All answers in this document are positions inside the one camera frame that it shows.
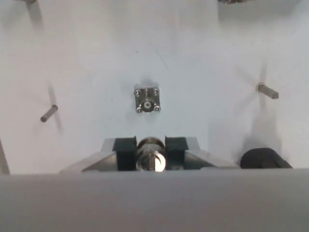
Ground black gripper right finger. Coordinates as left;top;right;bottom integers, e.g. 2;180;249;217
165;135;239;171

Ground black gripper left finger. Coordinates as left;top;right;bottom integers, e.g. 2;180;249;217
59;136;138;174

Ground metal BNC plug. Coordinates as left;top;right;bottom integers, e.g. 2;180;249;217
135;136;167;173

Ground white task board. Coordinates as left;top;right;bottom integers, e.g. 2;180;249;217
0;0;309;175

